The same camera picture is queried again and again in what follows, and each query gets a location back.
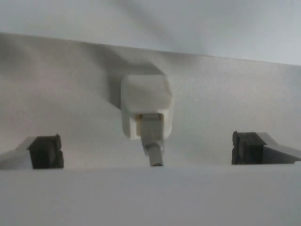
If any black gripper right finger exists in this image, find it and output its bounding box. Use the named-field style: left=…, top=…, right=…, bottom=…
left=231, top=131, right=301, bottom=166

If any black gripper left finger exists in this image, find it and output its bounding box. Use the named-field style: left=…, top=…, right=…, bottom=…
left=0, top=133, right=65, bottom=170

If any white Ethernet plug holder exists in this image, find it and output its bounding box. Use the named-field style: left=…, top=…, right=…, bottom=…
left=120, top=74, right=174, bottom=141

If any white task board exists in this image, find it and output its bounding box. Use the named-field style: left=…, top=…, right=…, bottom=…
left=0, top=0, right=301, bottom=65

